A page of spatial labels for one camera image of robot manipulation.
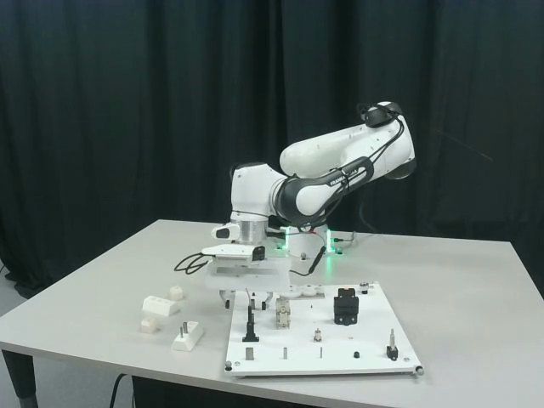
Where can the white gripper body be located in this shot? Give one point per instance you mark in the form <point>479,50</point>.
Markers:
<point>251,278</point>

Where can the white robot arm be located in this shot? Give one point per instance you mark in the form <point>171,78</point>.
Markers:
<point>314,149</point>

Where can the medium metal peg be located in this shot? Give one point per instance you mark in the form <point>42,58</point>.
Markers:
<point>285,353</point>

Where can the wide metal square peg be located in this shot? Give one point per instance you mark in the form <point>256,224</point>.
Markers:
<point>250,354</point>

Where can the white peg holder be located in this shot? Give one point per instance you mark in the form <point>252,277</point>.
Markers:
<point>187,340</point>

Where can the black USB plug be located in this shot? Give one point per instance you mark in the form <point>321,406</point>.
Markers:
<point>250,333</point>

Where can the white gear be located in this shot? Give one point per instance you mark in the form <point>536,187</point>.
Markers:
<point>307,291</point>

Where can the small white cube holder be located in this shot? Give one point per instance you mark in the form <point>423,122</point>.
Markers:
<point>149,325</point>
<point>176,293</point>

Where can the metal BNC plug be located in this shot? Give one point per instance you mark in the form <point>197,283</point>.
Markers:
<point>317,336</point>

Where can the thin black rod with red tag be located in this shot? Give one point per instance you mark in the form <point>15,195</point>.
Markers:
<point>319,260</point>

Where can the long white holder with holes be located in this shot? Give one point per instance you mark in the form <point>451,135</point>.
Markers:
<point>160,306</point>

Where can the black D-SUB plug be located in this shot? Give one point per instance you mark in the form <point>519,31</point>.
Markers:
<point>346,308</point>

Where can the white task board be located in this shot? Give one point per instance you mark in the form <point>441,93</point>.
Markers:
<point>340,340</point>

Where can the metal bolt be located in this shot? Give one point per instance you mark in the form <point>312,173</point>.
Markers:
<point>364,287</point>

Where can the black plug with metal shaft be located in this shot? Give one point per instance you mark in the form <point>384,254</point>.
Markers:
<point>392,344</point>

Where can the black curtains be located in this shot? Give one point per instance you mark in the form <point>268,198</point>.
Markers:
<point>127,106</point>

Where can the black table leg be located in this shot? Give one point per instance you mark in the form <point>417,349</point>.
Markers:
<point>17,378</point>

